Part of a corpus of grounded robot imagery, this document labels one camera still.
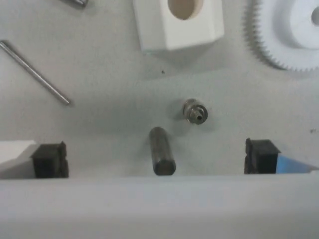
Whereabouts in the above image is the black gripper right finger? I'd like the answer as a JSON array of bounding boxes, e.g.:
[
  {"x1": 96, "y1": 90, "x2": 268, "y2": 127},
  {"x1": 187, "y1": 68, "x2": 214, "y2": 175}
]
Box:
[{"x1": 244, "y1": 138, "x2": 319, "y2": 175}]

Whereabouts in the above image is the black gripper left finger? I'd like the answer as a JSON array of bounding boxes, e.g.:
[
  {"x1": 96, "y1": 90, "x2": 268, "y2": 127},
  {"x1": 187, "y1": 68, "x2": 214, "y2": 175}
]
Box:
[{"x1": 0, "y1": 140, "x2": 70, "y2": 179}]

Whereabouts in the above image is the metal round peg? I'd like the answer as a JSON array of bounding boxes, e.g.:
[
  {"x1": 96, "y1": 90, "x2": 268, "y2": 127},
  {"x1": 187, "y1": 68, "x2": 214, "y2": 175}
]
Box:
[{"x1": 148, "y1": 126, "x2": 177, "y2": 176}]

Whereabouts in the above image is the grey metal lying peg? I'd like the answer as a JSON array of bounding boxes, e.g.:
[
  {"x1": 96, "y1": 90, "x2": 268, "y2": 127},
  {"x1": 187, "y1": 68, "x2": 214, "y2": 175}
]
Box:
[{"x1": 66, "y1": 0, "x2": 90, "y2": 8}]

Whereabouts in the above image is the long white peg holder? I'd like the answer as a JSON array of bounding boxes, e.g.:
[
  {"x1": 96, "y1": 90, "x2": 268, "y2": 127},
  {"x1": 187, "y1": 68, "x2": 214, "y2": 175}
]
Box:
[{"x1": 132, "y1": 0, "x2": 225, "y2": 52}]

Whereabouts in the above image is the small metal bolt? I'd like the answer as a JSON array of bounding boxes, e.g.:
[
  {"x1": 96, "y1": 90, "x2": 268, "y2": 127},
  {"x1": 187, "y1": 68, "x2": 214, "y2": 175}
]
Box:
[{"x1": 182, "y1": 98, "x2": 209, "y2": 127}]

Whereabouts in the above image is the thin metal rod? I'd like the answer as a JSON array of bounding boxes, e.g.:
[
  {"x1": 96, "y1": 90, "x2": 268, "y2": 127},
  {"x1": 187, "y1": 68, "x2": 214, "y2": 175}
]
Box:
[{"x1": 0, "y1": 39, "x2": 72, "y2": 107}]

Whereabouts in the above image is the white large gear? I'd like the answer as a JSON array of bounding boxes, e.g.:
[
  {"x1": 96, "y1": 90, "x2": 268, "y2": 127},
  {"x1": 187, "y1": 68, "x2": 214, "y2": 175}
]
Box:
[{"x1": 240, "y1": 0, "x2": 319, "y2": 72}]

